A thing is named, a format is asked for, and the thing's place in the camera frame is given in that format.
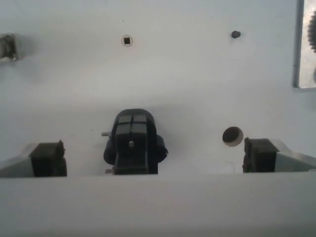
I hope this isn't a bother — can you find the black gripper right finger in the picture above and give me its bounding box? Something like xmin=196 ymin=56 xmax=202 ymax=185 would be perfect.
xmin=243 ymin=137 xmax=316 ymax=173

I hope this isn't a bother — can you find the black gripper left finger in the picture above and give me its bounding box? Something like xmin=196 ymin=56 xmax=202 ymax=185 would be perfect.
xmin=0 ymin=140 xmax=68 ymax=178

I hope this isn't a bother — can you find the black waterproof plug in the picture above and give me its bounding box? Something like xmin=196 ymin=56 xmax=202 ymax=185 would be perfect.
xmin=101 ymin=108 xmax=169 ymax=175

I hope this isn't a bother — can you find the white task board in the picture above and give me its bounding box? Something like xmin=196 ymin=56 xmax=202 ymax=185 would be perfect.
xmin=0 ymin=0 xmax=316 ymax=180

